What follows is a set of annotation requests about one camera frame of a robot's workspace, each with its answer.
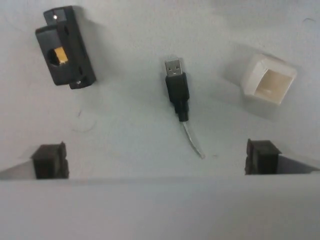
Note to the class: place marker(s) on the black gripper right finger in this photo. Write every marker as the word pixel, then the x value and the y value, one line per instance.
pixel 262 157

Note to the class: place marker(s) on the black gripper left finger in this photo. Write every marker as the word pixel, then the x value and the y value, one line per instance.
pixel 50 160

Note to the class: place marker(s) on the white square plug holder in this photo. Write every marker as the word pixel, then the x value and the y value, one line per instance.
pixel 268 83

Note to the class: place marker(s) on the black USB plug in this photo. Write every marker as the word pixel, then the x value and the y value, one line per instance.
pixel 177 87

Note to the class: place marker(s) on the black D-SUB plug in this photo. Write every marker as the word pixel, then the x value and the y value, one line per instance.
pixel 65 50

